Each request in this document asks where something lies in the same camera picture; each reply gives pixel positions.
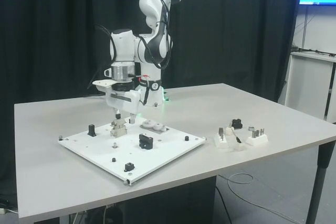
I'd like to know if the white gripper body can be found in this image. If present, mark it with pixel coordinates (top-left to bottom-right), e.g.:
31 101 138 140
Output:
106 89 141 113

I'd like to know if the grey waterproof plug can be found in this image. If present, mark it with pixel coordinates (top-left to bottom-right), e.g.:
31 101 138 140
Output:
110 119 128 132

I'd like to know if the thin black rod red tag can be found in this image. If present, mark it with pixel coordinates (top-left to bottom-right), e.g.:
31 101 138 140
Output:
131 74 151 106

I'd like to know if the white task board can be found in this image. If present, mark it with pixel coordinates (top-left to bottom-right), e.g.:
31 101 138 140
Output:
57 115 207 187

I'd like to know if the black box under table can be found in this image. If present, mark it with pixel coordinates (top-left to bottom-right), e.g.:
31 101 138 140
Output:
69 176 217 224

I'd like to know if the white stepped peg holder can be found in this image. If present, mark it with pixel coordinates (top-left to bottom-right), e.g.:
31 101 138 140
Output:
214 132 233 149

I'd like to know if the black D-SUB plug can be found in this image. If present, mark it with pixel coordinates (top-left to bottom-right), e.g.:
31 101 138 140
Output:
230 118 244 130

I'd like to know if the black curtain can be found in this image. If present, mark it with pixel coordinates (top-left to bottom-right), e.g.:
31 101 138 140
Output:
0 0 301 206

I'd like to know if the white peg holder block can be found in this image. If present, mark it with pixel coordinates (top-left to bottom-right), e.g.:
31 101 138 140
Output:
245 133 269 146

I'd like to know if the white cabinet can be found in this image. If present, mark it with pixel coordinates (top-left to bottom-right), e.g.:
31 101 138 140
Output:
285 50 336 125

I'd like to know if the dark grey table leg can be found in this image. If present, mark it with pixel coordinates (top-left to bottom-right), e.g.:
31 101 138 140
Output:
306 144 330 224

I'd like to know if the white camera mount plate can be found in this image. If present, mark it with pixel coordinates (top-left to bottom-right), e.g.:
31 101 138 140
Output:
92 79 116 89

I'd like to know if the silver wrist ring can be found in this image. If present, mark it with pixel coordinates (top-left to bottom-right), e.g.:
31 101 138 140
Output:
111 62 136 82

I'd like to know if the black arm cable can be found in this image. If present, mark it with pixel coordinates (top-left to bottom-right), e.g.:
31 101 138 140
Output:
94 0 174 70

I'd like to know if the grey floor cable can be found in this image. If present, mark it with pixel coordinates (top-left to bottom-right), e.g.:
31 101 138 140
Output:
227 173 307 224

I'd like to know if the black floor cable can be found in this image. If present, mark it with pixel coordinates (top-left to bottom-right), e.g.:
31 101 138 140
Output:
215 186 230 224

